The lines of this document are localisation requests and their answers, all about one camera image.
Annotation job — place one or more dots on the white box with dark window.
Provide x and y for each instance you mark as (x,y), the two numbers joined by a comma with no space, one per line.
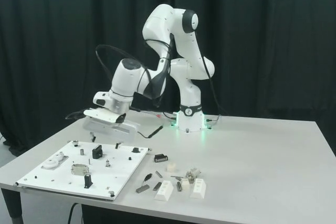
(101,98)

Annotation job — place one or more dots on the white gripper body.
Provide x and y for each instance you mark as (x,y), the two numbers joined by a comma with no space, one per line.
(113,132)

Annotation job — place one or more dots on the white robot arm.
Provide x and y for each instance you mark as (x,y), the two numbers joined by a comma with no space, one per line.
(189,93)

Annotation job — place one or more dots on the black table leg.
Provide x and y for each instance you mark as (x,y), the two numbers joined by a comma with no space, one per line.
(11,205)

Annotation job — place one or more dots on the black D-SUB plug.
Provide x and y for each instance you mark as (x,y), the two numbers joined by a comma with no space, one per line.
(161,158)

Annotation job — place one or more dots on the white three-hole peg holder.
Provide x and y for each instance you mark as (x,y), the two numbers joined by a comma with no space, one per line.
(163,191)
(198,188)

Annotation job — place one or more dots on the white large gear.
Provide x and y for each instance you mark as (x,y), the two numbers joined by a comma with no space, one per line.
(50,164)

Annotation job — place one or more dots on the thin metal round peg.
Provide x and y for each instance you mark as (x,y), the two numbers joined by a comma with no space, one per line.
(175,176)

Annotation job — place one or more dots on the small white holder block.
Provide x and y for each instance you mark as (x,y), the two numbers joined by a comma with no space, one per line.
(172,168)

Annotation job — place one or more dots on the small metal peg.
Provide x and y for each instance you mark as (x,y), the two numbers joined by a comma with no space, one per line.
(158,174)

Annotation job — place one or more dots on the black curtain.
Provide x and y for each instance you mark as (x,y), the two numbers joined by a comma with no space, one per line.
(39,24)

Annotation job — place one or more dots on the white single-hole peg holder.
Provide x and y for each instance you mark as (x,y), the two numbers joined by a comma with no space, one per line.
(185,184)

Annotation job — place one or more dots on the large metal square peg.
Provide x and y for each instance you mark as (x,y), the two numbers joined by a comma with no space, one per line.
(143,189)

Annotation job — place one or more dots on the black USB plug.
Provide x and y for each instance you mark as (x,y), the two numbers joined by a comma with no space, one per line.
(148,176)

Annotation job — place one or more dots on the thick metal round peg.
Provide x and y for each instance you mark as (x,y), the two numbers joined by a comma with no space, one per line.
(178,185)

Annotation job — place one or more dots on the white medium gear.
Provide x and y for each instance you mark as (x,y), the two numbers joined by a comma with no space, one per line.
(61,155)

